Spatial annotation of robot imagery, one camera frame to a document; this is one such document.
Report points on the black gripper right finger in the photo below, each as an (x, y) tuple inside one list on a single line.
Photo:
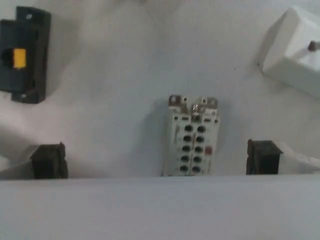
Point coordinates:
[(262, 158)]

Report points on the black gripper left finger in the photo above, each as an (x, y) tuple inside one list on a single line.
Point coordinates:
[(48, 162)]

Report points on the grey waterproof plug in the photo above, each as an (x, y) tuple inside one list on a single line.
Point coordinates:
[(192, 142)]

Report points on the white task board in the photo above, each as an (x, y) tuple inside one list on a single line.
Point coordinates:
[(25, 72)]

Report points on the white four-peg holder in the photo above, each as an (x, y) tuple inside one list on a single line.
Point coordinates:
[(290, 55)]

